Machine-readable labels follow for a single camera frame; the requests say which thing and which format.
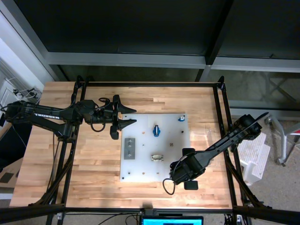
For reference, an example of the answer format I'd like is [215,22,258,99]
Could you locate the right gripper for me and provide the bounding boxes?
[182,148,200,191]

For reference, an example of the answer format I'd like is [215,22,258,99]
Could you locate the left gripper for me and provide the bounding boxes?
[109,94,137,140]

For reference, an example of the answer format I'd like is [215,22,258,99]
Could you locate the white task board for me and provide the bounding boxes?
[119,113,191,183]

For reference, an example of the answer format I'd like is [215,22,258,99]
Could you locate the blue screen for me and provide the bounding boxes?
[140,216,204,225]

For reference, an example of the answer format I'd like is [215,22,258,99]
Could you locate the beige many-pin connector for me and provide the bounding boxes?
[150,153,165,163]

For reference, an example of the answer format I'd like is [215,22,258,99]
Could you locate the clear plastic container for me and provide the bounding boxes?
[190,128,218,166]

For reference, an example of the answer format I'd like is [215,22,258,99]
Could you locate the white ribbed block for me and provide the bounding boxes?
[235,132,268,187]

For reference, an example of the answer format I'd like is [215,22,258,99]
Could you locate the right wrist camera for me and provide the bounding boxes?
[169,161,188,186]

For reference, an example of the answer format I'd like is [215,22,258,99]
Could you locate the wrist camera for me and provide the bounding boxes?
[92,108,113,124]
[169,161,188,186]

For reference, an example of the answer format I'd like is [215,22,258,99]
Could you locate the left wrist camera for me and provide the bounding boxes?
[92,108,113,124]

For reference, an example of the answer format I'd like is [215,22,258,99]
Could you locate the grey metal base plate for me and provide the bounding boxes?
[124,137,136,160]

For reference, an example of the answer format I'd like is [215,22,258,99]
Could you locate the black frame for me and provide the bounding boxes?
[0,75,300,225]

